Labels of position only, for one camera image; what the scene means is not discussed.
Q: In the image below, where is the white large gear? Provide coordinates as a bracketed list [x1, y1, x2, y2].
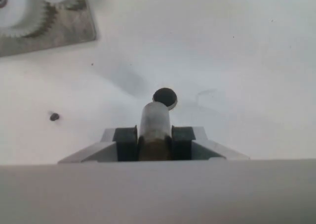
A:
[0, 0, 56, 39]

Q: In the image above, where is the white task board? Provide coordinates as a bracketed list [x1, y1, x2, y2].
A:
[0, 0, 316, 166]

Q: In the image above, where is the metal round peg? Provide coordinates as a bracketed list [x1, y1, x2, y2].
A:
[138, 102, 172, 162]

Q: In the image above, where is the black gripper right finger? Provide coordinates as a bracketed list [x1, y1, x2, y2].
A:
[170, 126, 250, 161]

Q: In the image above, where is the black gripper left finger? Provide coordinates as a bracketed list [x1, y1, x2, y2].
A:
[57, 125, 139, 164]

